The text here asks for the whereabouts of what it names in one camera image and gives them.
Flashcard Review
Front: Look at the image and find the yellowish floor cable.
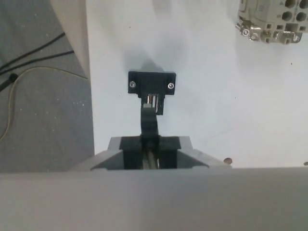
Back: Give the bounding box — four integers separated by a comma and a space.
0, 66, 89, 142

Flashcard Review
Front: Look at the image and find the thick black cable end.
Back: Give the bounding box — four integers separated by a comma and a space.
0, 73, 19, 91

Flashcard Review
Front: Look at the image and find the black USB plug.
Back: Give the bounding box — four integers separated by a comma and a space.
140, 103, 161, 170

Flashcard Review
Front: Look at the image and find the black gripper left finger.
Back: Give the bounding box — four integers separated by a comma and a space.
90, 136, 145, 171

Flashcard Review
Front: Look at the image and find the white task board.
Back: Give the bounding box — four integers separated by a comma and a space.
84, 0, 308, 169

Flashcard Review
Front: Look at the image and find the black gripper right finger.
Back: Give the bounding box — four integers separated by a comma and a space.
157, 136, 233, 170

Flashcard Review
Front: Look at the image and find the thin black floor cable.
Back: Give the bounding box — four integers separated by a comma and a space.
0, 50, 73, 74
0, 32, 65, 70

